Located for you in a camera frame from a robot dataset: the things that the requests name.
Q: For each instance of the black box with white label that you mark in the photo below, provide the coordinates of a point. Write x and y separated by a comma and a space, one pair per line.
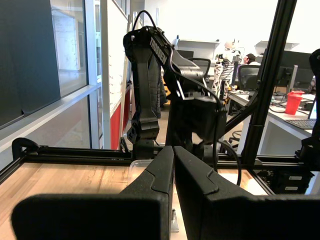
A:
291, 188
295, 178

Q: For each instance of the person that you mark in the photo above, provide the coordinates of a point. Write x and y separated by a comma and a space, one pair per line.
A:
250, 58

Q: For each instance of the white office desk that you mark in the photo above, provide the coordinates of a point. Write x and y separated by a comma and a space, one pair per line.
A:
277, 136

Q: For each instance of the black keyboard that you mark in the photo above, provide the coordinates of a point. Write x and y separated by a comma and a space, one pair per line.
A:
302, 123

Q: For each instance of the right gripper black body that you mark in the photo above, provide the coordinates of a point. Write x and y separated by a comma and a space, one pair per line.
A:
200, 117

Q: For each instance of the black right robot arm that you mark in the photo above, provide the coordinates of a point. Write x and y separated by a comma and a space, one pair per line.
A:
145, 87

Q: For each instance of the black mesh office chair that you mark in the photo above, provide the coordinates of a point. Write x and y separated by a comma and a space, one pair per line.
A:
247, 77

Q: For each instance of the black hanging jacket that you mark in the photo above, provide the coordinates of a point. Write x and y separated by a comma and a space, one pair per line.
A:
156, 95

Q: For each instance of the black aluminium frame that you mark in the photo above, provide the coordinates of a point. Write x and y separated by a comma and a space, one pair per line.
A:
75, 153

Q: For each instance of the white striped figure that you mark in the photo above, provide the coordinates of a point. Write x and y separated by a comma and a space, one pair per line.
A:
222, 72

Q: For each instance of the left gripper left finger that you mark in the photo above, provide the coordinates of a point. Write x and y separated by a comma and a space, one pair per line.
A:
100, 217

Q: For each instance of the red bin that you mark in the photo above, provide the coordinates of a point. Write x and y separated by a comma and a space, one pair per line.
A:
293, 102

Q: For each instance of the clear plastic tub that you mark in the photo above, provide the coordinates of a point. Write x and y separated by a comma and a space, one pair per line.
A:
137, 167

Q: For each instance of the white overhead shelf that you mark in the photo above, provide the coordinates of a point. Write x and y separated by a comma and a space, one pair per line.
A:
200, 43
292, 45

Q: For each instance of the black monitor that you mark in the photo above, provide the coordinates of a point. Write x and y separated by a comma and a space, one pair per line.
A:
303, 65

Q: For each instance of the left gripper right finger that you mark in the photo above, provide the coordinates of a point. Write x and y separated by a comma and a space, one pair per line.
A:
237, 217

